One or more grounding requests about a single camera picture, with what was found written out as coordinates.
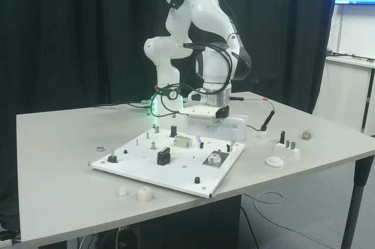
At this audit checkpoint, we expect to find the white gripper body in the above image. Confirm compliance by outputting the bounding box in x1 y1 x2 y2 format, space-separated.
186 114 249 142

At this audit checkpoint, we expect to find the white large gear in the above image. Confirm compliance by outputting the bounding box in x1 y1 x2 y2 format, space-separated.
264 156 285 169

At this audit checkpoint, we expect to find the white medium gear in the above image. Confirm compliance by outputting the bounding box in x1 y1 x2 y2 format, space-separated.
209 150 224 164

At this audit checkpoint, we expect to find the white task board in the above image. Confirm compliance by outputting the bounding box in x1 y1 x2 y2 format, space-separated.
88 127 246 199

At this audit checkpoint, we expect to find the thin black rod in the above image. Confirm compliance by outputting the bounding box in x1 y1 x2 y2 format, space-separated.
260 110 277 132

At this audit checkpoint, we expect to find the black D-SUB plug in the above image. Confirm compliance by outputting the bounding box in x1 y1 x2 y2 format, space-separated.
156 148 172 166

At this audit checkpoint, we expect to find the white peg holder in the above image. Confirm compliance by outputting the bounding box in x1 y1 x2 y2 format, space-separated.
273 141 302 159

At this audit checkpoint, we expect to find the white cube holder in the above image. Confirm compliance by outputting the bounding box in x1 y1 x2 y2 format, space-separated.
137 186 152 202

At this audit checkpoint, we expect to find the white cabinet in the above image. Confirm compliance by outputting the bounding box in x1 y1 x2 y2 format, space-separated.
311 53 375 136

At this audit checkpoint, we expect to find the dark table leg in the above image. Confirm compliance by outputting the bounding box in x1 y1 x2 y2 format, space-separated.
340 159 372 249

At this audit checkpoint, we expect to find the black curtain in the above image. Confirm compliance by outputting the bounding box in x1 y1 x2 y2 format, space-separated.
0 0 342 144

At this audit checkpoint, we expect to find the thin rod wire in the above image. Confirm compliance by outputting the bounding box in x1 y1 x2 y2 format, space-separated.
230 94 276 131

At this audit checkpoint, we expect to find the grey floor cable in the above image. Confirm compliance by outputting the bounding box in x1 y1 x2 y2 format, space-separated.
240 191 284 249

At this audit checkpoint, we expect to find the black table cable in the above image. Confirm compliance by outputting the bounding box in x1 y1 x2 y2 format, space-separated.
101 100 154 110

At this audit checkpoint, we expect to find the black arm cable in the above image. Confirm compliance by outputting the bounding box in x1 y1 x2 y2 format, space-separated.
172 0 252 70

